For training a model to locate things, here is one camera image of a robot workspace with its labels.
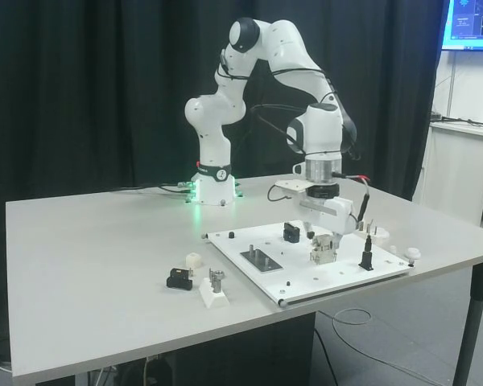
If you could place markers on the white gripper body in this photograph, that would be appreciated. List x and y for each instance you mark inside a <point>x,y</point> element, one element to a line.
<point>338,217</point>

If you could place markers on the white peg holder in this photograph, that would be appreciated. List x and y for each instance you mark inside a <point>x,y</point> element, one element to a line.
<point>215,299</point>
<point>380,238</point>

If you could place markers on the white cabinet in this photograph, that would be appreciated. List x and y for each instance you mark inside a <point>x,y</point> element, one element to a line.
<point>463,173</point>

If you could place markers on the white task board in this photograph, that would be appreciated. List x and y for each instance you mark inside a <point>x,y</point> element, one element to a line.
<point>298,281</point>

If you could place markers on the black table leg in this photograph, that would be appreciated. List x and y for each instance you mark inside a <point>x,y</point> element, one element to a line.
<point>473,321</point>

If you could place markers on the metal nut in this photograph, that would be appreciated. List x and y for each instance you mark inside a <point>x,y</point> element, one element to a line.
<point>221,273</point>

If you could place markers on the small metal peg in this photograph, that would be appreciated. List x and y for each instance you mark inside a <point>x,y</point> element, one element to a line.
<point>372,228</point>

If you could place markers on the white medium gear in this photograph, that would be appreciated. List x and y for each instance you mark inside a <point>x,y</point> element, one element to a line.
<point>412,253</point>

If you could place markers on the grey waterproof plug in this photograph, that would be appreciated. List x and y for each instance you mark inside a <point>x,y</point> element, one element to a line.
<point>324,245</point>

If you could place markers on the black curtain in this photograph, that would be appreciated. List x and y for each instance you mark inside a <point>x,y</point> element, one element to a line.
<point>104,80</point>

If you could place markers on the blue screen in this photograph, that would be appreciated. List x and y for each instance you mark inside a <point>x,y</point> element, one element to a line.
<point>473,24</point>

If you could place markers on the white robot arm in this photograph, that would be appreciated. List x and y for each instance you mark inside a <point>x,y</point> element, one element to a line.
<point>209,149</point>

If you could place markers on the black Ethernet plug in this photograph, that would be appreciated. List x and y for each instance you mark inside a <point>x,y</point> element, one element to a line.
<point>291,233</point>

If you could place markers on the black D-SUB plug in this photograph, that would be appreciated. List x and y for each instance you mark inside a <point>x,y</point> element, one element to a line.
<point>179,281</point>

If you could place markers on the black USB plug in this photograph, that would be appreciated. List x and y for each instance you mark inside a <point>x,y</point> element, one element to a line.
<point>366,257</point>

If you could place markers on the white cube holder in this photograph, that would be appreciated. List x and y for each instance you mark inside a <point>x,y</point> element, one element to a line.
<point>194,260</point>

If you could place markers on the metal square peg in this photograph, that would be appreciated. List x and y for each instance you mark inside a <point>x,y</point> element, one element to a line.
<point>215,283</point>

